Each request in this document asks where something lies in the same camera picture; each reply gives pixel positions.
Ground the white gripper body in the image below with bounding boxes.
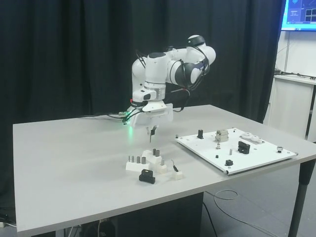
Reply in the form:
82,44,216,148
129,103,174,129

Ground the white stepped square peg holder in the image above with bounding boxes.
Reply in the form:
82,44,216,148
141,149,163,166

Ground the white round peg holder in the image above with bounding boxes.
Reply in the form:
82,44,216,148
125,159,149,172

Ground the black D-SUB plug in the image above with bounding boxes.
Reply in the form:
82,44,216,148
138,168,157,186

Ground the white task board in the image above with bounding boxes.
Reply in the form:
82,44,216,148
174,127,299,176

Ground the black controller box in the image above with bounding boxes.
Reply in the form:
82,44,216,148
108,192,204,237

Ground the black curtain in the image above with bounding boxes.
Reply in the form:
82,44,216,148
0,0,284,223

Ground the white cabinet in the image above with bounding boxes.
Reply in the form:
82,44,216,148
267,73,316,143

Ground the black table leg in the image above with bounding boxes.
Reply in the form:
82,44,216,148
288,161,314,237

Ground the blue screen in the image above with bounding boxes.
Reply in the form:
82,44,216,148
280,0,316,32

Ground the black base cable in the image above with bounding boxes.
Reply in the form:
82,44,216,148
80,112,129,120

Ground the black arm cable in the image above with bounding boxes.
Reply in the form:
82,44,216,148
122,37,213,124

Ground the thin grey cable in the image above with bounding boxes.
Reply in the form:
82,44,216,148
213,189,297,237

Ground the thin black cable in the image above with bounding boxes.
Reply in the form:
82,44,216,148
202,201,218,237

